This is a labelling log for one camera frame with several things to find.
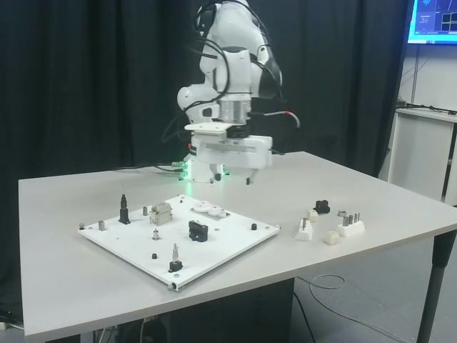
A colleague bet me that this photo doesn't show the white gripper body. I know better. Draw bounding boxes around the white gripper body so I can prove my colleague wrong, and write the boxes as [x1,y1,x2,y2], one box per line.
[197,134,274,170]

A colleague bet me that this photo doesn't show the white round peg holder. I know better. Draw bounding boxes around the white round peg holder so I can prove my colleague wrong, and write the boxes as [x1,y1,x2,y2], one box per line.
[293,217,316,242]

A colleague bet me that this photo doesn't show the white square peg holder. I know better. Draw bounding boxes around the white square peg holder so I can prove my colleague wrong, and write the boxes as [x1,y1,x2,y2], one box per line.
[334,219,367,238]

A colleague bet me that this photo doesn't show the flat white mounting plate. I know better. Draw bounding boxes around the flat white mounting plate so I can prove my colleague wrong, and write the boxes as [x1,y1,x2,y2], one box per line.
[184,122,231,138]

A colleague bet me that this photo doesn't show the black connector block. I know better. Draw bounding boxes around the black connector block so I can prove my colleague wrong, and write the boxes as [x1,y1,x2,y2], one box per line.
[188,219,211,244]

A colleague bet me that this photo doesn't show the white task board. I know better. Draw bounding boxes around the white task board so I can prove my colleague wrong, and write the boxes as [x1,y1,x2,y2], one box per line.
[77,194,281,291]

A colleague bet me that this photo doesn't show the white cabinet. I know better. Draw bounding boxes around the white cabinet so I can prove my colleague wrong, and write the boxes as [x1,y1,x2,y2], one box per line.
[386,106,457,207]

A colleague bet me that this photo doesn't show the black curtain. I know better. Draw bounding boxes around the black curtain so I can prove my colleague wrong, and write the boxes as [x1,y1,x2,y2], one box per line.
[0,0,408,183]

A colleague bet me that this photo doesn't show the grey table leg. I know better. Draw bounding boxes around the grey table leg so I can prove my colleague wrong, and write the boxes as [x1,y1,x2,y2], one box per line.
[416,232,449,343]

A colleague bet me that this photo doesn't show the blue monitor screen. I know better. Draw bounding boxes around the blue monitor screen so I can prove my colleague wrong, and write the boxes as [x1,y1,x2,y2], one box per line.
[406,0,457,46]

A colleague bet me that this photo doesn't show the small white camera box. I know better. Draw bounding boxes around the small white camera box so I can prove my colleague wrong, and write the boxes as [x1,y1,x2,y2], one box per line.
[200,104,220,121]

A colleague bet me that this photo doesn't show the black rod wire red tag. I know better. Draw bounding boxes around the black rod wire red tag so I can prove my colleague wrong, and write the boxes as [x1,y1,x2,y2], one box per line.
[247,109,302,129]

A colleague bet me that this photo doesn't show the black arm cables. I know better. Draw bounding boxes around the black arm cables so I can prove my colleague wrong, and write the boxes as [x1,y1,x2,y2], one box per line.
[161,0,287,144]

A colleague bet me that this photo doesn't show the grey floor cable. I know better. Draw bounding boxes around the grey floor cable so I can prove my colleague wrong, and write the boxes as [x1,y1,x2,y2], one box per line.
[308,273,457,339]

